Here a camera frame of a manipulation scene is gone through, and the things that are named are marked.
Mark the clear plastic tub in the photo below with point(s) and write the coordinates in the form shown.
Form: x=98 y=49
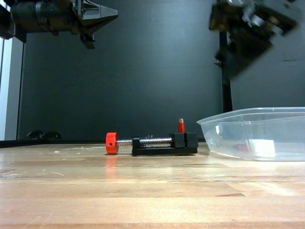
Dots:
x=226 y=143

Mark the black vise clamp red knob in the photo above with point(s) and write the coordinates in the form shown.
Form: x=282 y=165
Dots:
x=186 y=143

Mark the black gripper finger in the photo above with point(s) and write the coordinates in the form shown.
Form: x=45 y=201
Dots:
x=250 y=50
x=95 y=25
x=225 y=59
x=104 y=12

